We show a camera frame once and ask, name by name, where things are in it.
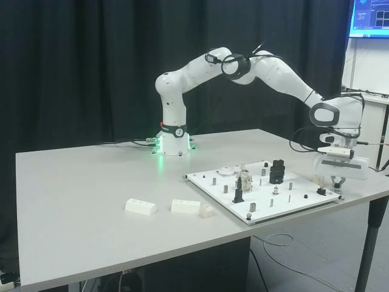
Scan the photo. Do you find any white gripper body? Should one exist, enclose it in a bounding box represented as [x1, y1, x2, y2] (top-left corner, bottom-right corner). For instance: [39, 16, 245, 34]
[312, 153, 370, 182]

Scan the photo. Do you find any black table leg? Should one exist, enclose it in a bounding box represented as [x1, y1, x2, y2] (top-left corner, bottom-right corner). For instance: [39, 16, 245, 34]
[355, 199, 384, 292]

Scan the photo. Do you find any white cabinet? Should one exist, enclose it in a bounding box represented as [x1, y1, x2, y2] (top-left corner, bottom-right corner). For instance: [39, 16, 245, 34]
[340, 38, 389, 174]

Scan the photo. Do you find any grey floor cable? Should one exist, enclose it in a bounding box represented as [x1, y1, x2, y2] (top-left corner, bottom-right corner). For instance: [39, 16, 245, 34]
[262, 233, 305, 292]

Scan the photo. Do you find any white task board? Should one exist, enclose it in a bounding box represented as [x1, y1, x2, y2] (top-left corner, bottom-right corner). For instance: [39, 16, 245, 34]
[182, 162, 346, 227]

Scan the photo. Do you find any small white plug holder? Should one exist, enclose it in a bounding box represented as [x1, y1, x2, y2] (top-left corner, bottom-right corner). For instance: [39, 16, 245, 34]
[198, 204, 215, 218]

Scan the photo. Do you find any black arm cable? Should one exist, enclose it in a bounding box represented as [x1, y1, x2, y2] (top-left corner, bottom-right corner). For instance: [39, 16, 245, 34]
[288, 91, 365, 153]

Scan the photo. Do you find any black curtain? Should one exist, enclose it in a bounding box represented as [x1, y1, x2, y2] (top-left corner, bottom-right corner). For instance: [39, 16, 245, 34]
[0, 0, 356, 274]

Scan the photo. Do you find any black USB plug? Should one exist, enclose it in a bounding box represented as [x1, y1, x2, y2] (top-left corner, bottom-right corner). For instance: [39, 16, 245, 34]
[232, 178, 246, 204]

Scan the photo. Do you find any black D-SUB plug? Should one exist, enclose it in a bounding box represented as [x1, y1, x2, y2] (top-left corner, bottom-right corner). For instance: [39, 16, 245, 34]
[268, 158, 287, 185]

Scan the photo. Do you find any black base cable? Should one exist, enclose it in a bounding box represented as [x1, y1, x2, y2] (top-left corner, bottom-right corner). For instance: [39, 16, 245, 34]
[102, 138, 159, 148]

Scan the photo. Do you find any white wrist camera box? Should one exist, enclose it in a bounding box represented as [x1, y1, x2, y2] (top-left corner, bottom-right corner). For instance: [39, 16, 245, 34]
[317, 145, 356, 159]

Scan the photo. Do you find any blue screen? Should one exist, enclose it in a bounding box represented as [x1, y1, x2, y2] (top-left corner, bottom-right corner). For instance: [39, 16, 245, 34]
[348, 0, 389, 40]

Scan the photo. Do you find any white peg holder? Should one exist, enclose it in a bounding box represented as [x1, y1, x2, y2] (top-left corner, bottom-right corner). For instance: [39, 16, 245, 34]
[124, 197, 158, 217]
[170, 198, 202, 214]

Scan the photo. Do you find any white gear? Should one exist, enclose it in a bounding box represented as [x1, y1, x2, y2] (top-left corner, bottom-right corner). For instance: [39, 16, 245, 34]
[219, 165, 241, 177]

